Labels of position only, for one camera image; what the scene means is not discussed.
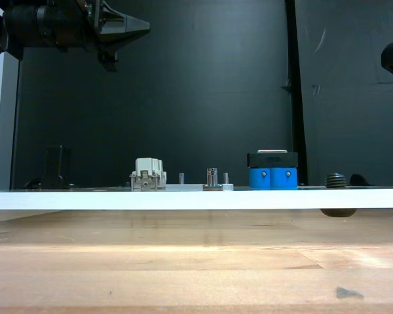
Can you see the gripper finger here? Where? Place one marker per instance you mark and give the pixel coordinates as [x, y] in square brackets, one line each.
[135, 25]
[125, 44]

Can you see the beige connector housing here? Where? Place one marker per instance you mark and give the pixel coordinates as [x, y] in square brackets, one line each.
[147, 173]

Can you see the black connector housing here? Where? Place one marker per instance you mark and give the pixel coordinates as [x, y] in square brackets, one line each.
[57, 163]

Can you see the small grey pin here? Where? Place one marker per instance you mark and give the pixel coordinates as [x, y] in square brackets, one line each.
[181, 178]
[225, 178]

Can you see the clear plastic block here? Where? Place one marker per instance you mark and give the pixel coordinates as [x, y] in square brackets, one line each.
[183, 187]

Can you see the silver cylindrical metal connector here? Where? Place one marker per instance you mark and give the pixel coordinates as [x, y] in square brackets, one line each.
[212, 178]

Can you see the white board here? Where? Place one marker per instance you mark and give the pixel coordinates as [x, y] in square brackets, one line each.
[183, 198]

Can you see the black vertical pillar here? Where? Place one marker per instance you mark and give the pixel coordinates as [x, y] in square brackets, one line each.
[296, 98]

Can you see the black plug with silver insert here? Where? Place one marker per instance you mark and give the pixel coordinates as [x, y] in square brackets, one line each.
[272, 160]

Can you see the blue plastic clamp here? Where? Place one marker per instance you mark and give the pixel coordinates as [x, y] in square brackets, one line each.
[272, 179]

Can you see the white window frame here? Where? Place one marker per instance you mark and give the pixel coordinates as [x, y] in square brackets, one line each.
[0, 131]

